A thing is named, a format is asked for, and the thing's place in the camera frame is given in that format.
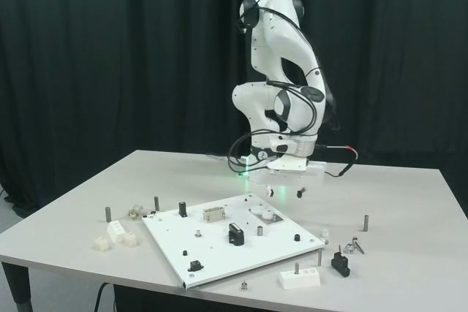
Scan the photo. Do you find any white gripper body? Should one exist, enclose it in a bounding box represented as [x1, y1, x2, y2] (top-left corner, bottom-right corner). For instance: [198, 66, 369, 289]
[249, 170, 325, 185]

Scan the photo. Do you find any thin black rod red tag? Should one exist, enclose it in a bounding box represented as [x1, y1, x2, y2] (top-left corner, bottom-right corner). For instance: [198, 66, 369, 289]
[317, 143, 358, 178]

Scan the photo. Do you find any black stepped block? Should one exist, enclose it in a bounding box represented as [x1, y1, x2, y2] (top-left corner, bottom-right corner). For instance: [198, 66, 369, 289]
[226, 222, 246, 247]

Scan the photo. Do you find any metal bolt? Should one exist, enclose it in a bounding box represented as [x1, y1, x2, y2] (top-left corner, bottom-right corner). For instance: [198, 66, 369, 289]
[338, 241, 358, 256]

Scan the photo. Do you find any white task board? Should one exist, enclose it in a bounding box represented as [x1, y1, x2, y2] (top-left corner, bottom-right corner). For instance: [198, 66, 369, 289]
[141, 194, 326, 290]

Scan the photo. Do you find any black D-SUB plug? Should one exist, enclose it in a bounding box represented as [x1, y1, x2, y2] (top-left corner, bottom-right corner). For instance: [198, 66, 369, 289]
[330, 246, 351, 278]

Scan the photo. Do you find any white peg holder with holes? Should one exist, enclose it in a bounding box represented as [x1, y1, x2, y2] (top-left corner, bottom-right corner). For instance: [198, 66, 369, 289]
[278, 269, 322, 289]

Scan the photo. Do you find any long white peg holder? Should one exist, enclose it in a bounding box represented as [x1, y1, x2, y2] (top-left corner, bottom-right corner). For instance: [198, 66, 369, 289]
[105, 220, 129, 243]

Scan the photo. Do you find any black curtain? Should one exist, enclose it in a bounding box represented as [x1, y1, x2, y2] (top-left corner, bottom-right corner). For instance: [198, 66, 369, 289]
[0, 0, 468, 218]

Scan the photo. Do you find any dark table leg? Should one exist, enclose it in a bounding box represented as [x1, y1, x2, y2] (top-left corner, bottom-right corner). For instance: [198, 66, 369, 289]
[1, 261, 31, 312]

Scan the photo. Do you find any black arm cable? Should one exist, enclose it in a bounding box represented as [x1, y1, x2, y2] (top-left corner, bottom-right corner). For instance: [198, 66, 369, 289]
[227, 129, 279, 176]

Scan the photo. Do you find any black floor cable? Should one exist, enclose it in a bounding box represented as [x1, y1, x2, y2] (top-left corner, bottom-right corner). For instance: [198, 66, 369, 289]
[96, 281, 115, 312]

